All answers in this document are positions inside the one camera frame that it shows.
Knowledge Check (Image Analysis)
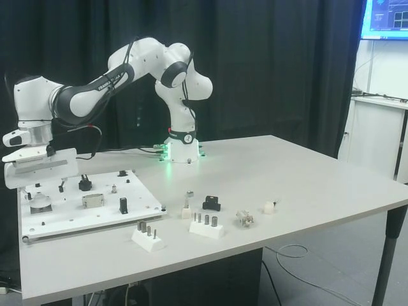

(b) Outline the white round peg holder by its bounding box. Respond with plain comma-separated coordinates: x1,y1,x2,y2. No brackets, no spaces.
188,220,226,240

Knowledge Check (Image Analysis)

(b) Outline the white square peg holder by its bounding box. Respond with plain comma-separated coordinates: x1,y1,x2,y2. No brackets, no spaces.
131,229,166,254

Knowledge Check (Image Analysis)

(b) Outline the blue screen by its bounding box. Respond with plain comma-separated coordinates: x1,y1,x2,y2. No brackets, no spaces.
361,0,408,41

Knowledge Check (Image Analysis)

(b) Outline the white cabinet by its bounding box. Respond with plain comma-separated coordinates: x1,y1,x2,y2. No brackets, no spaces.
337,94,408,185

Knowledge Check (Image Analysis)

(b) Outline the thin black rod on wire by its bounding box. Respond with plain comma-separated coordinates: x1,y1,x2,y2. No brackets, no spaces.
76,124,103,159

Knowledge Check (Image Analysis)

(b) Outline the white large gear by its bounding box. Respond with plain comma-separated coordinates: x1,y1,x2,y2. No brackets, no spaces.
29,193,52,210

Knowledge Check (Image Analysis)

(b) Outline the black curtain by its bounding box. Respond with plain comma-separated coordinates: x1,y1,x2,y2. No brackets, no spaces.
0,0,367,288

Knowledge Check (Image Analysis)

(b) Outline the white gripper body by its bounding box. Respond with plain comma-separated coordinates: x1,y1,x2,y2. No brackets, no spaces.
3,147,79,189

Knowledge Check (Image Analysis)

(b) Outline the flat white plate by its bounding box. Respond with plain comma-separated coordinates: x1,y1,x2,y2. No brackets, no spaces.
1,145,48,165

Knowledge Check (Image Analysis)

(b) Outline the grey floor cable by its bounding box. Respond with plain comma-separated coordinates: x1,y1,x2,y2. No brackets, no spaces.
275,244,408,306

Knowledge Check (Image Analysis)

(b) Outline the black table leg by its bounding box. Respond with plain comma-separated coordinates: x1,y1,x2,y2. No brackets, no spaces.
372,208,406,306

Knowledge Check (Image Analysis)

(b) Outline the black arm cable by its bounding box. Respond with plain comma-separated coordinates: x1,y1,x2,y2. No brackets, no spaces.
3,36,198,135

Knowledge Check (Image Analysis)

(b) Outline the grey waterproof plug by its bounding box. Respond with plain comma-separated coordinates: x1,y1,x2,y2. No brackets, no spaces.
235,209,256,229

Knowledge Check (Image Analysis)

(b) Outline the silver wrist ring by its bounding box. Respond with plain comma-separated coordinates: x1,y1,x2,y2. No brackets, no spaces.
28,126,54,147

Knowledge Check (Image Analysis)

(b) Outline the black D-SUB plug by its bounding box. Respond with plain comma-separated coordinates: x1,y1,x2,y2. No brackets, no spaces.
201,195,222,212

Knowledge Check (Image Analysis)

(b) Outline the black base cable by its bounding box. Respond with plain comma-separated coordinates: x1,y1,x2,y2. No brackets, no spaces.
136,145,170,160

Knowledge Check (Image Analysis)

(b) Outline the white task board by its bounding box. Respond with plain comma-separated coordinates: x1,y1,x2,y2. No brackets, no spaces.
17,168,168,246

